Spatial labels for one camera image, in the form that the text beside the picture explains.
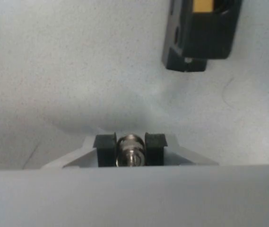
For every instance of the metal BNC plug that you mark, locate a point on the metal BNC plug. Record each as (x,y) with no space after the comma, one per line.
(130,151)

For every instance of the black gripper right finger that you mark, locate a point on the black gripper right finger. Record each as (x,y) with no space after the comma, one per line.
(154,151)

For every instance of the black plug holder block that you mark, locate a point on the black plug holder block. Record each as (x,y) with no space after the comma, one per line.
(195,35)

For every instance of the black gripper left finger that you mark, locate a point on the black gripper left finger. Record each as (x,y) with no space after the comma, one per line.
(104,151)

